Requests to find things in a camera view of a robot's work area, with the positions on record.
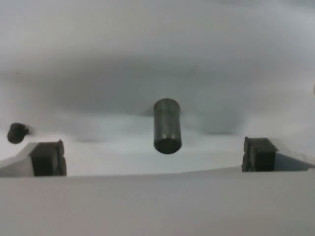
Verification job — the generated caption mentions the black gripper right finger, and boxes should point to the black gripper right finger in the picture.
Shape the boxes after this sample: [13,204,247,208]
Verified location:
[242,136,315,173]

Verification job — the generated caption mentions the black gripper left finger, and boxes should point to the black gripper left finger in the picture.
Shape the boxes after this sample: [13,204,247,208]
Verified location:
[0,139,68,177]

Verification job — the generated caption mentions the small black round knob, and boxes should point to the small black round knob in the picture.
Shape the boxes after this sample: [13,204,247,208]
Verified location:
[6,122,32,144]

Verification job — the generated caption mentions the metal round peg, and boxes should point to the metal round peg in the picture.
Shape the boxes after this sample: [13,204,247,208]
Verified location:
[153,98,183,155]

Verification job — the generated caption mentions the white task board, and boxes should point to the white task board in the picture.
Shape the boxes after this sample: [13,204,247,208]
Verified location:
[0,0,315,178]

